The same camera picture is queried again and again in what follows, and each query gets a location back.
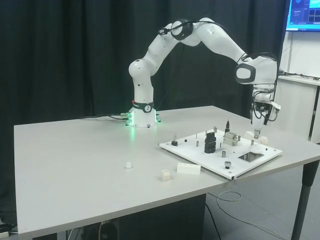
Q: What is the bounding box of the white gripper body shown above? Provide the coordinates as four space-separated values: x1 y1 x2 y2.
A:
250 109 266 131

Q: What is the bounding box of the beige waterproof plug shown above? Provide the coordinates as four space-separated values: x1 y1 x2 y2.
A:
223 131 241 146

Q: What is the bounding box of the white cabinet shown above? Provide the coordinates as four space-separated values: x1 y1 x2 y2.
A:
276 74 320 145

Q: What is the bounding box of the black D-SUB plug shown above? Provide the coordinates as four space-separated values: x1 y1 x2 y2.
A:
204 132 217 154

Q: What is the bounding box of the white task board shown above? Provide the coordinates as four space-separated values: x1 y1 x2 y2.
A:
158 124 284 181

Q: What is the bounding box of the long white holder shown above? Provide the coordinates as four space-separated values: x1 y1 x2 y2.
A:
176 161 202 174

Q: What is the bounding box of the black table leg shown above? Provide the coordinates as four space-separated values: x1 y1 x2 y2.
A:
291 159 320 240

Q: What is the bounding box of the blue screen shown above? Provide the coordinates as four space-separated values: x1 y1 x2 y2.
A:
285 0 320 33

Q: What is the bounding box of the black cabinet under table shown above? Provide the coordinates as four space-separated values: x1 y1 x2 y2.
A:
66 191 208 240

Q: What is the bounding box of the black curtain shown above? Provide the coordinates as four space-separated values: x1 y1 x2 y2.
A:
0 0 291 227

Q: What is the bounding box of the grey floor cable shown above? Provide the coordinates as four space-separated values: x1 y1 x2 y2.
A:
215 190 297 230

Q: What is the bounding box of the black cable under table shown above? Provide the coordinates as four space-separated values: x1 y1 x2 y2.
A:
205 202 227 240

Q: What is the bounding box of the black cable at robot foot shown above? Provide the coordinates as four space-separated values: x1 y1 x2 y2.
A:
84 112 161 124

